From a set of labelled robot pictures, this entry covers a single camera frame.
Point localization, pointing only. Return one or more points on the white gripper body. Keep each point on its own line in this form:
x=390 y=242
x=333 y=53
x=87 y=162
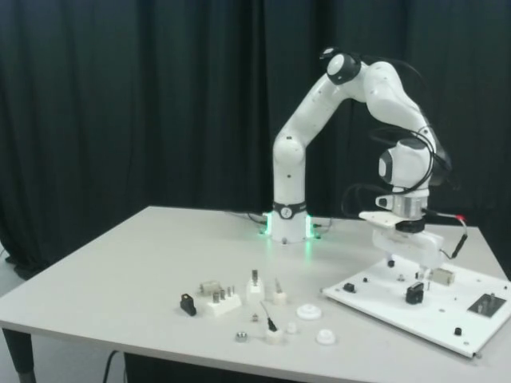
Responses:
x=415 y=247

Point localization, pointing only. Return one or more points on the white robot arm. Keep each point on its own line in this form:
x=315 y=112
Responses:
x=319 y=99

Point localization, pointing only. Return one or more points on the white task board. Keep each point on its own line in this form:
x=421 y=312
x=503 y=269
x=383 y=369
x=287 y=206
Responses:
x=399 y=311

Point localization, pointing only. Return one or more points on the flat white mounting plate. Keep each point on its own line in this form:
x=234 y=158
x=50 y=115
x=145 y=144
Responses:
x=379 y=218

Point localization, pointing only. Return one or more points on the white large gear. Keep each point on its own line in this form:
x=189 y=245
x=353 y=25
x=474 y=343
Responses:
x=308 y=312

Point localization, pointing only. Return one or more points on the white medium gear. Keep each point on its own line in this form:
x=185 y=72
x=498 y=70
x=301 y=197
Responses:
x=325 y=337

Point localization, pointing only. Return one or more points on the clear Ethernet plug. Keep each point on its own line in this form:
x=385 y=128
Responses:
x=278 y=286

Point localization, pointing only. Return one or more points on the white Ethernet plug holder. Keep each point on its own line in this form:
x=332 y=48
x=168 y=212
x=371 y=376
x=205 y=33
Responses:
x=278 y=298

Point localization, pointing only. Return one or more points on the metal USB plug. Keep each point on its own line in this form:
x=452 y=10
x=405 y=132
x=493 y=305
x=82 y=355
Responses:
x=254 y=276

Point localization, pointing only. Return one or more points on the white waterproof plug holder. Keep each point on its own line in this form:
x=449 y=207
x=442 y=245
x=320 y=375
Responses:
x=274 y=337

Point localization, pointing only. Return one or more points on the white USB plug holder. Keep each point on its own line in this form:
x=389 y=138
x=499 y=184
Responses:
x=254 y=294

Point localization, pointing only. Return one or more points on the metal small round peg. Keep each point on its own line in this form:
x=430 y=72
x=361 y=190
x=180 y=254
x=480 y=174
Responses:
x=224 y=294

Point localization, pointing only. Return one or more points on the white peg holder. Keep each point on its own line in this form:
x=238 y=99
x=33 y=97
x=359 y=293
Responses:
x=223 y=308

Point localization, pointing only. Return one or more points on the metal large round peg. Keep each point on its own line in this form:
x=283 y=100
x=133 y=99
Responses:
x=216 y=298

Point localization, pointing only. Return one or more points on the black D-SUB plug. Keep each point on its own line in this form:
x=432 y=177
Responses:
x=187 y=305

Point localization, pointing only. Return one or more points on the black curtain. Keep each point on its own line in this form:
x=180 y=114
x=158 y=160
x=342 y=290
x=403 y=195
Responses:
x=120 y=99

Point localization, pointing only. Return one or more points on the black table leg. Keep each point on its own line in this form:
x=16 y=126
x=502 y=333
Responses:
x=18 y=355

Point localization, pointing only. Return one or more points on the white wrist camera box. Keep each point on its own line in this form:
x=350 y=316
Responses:
x=384 y=201

